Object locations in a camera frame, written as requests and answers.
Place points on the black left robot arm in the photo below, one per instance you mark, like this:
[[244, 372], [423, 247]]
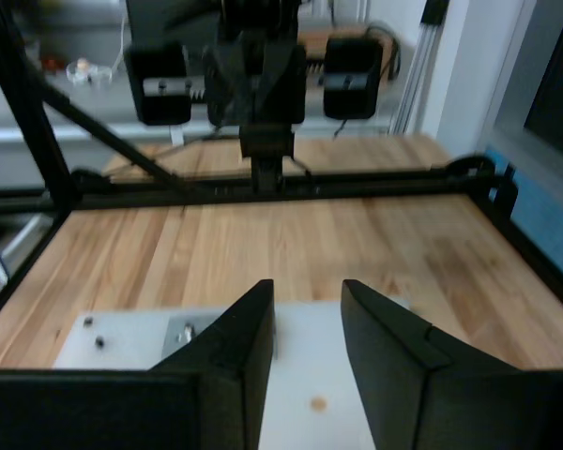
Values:
[[265, 159]]

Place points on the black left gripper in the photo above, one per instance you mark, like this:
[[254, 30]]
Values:
[[159, 89]]

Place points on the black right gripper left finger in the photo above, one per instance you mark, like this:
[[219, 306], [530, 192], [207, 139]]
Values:
[[145, 412]]

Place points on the black aluminium table frame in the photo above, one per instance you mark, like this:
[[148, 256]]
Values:
[[356, 186]]

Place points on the white task board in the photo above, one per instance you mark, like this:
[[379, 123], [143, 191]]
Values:
[[309, 351]]

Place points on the black board screw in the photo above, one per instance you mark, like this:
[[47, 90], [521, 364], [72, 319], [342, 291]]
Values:
[[100, 342], [88, 322]]

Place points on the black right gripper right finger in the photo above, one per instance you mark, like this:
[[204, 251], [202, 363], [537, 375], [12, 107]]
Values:
[[450, 408]]

